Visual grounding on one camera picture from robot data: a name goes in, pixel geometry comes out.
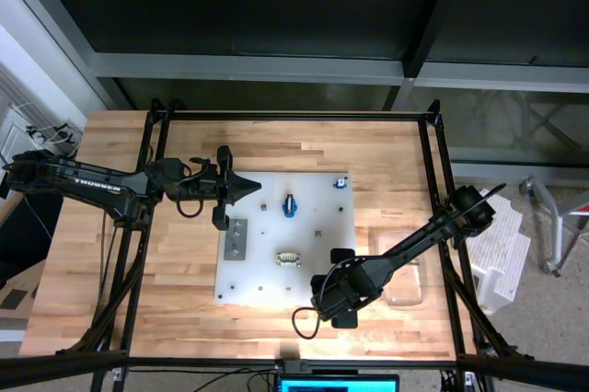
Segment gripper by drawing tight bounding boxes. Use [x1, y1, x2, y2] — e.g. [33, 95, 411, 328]
[177, 145, 262, 231]
[312, 248, 384, 330]

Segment grey metal plate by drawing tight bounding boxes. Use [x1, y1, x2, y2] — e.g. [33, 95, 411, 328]
[223, 217, 249, 261]

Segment blue round clamp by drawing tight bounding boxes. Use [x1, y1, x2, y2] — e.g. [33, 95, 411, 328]
[279, 193, 300, 219]

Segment white task board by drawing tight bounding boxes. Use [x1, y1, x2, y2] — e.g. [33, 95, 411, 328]
[214, 170, 360, 308]

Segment clear plastic tub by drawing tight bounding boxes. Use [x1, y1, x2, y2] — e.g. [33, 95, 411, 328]
[374, 228, 427, 310]

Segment beige multi-pin connector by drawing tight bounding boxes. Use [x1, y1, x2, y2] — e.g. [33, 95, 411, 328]
[275, 250, 303, 269]

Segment laptop screen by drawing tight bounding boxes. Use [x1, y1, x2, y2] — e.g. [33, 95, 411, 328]
[275, 374, 400, 392]

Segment white step stool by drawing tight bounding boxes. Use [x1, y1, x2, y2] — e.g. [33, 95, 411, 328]
[463, 187, 533, 317]

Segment white power strip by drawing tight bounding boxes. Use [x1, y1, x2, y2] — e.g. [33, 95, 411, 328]
[25, 120, 82, 156]

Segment cardboard box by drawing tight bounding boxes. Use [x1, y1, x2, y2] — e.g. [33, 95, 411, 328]
[0, 260, 48, 343]

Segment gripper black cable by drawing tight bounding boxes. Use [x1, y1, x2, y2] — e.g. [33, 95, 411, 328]
[177, 157, 213, 220]
[292, 305, 323, 341]

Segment black metal frame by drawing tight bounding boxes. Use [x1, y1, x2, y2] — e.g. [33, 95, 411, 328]
[0, 97, 589, 392]

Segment black floor cable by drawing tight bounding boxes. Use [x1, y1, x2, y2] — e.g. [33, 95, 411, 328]
[246, 366, 278, 392]

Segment grey metal chair frame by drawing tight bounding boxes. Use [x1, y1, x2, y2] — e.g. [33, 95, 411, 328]
[518, 175, 589, 279]

